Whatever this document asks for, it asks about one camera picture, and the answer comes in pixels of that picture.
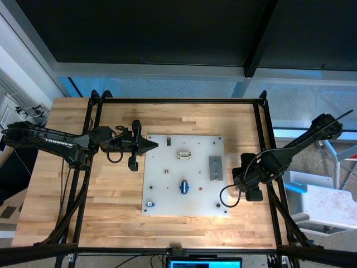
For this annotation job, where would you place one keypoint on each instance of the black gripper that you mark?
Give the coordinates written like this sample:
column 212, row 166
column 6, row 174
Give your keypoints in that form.
column 253, row 196
column 134, row 139

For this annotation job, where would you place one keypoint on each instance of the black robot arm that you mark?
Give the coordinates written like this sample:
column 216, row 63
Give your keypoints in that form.
column 295, row 145
column 55, row 139

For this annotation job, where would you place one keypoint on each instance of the white taskboard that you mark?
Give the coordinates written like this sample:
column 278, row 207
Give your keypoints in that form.
column 159, row 178

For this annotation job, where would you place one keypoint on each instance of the beige rectangular connector housing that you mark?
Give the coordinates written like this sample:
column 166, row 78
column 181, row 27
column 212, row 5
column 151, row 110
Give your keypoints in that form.
column 184, row 155

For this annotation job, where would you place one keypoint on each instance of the clear plastic tub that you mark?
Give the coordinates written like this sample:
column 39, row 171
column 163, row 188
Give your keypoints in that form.
column 232, row 160

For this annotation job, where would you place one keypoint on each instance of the grey metal block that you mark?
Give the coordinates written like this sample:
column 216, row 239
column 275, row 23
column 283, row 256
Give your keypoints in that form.
column 213, row 174

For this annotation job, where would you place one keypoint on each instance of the small blue holder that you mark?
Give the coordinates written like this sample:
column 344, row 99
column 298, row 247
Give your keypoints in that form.
column 146, row 205

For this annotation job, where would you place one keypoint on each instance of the white step stool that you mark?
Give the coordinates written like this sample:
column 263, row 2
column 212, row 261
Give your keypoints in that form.
column 320, row 206

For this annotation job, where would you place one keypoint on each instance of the laptop screen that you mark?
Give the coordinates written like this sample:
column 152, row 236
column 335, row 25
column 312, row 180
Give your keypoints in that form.
column 203, row 263

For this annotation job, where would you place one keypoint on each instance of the cardboard box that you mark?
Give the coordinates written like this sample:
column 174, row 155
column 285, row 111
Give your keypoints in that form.
column 16, row 201

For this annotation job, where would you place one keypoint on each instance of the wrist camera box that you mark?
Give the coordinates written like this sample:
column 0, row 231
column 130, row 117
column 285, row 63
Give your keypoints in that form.
column 238, row 177

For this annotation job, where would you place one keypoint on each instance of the blue connector mount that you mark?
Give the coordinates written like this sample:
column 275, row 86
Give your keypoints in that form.
column 180, row 187

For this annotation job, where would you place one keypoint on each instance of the black table frame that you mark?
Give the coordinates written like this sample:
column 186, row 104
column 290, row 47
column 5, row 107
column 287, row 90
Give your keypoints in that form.
column 178, row 101

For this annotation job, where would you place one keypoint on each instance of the white corner bracket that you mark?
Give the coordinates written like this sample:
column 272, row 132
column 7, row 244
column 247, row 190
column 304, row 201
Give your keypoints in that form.
column 284, row 259
column 71, row 257

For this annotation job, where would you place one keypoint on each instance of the white tube frame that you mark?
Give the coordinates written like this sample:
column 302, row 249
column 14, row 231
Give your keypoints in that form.
column 336, row 167

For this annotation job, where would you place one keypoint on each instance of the table level camera box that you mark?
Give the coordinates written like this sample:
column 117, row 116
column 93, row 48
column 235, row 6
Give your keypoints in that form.
column 176, row 246

